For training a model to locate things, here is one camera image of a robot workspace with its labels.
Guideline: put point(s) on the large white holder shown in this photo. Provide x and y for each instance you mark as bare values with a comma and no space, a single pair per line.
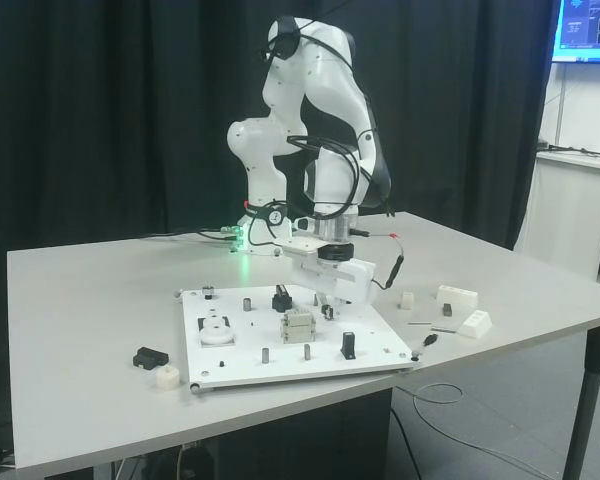
457,296

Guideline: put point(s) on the grey table leg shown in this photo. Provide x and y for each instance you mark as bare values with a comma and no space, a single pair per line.
592,380

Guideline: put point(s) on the sloped white holder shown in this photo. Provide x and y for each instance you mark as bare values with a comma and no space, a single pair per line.
475,324

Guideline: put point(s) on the metal square peg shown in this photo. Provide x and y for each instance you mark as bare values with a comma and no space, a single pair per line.
306,353

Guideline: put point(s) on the small white notched holder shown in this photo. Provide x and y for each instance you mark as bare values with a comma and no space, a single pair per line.
167,379

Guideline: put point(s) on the black ribbed plug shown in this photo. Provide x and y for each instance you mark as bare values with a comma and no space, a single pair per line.
281,299

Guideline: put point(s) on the black curtains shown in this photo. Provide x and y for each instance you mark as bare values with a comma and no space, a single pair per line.
80,100

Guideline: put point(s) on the thick metal round peg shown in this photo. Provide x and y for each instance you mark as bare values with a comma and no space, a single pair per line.
246,304

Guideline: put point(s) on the black D-SUB plug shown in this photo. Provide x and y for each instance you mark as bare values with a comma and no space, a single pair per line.
150,358

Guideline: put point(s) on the white task board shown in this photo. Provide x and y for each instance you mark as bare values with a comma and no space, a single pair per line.
300,370

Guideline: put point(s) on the blue screen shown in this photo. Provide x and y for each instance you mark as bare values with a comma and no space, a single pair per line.
587,30

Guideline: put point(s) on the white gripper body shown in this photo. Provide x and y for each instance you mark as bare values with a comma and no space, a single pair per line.
350,282

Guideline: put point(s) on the metal BNC plug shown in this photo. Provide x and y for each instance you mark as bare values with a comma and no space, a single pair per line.
328,312

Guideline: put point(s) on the black rectangular plug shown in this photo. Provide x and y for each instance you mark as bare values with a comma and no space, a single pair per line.
348,345

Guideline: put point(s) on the white large gear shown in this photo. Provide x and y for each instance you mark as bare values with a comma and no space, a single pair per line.
216,336

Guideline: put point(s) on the small black block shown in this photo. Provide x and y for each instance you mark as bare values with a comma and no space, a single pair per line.
447,310

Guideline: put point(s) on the white cabinet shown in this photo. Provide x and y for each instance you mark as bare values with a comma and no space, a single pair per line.
570,210

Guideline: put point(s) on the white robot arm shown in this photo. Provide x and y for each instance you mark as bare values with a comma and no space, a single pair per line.
330,100

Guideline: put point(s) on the metal bolt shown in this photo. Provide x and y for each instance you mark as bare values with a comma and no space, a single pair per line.
208,291

